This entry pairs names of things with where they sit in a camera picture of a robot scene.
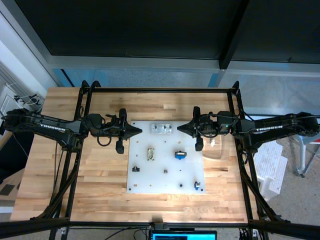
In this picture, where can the white RJ45 connector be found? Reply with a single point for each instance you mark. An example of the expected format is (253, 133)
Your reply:
(212, 143)

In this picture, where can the beige rectangular connector housing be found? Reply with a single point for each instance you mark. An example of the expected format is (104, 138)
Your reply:
(150, 153)

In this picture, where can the small black clamp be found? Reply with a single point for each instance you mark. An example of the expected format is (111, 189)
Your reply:
(135, 169)

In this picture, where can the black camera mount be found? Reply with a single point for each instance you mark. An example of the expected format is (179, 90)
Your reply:
(160, 226)

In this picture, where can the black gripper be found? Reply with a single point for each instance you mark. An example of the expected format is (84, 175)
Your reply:
(117, 128)
(207, 127)

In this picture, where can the clear plastic tub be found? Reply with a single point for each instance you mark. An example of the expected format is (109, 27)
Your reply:
(216, 153)

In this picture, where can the black aluminium table frame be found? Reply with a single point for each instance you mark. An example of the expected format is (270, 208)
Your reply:
(160, 90)

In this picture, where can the cardboard box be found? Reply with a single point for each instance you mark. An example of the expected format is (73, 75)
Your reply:
(11, 183)

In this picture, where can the small blue RJ45 socket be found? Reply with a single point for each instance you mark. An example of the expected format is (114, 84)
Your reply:
(195, 187)

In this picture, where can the clear acrylic socket block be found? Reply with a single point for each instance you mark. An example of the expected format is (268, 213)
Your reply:
(161, 128)

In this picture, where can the black vertical post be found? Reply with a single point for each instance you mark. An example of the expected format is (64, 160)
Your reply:
(234, 35)

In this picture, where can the blue and black D-sub connector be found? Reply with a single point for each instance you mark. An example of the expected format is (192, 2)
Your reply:
(180, 155)

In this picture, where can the laptop screen with blue edge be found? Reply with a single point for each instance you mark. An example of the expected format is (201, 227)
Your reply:
(182, 236)

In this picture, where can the white task board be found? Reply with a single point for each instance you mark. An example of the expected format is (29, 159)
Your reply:
(160, 180)

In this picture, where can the grey metal stand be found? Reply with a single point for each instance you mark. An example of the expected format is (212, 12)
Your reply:
(302, 157)

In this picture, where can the black Trossen arm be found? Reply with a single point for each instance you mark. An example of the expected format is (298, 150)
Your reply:
(50, 126)
(268, 128)

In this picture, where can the white perforated foam block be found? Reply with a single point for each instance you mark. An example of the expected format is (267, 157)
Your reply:
(271, 162)

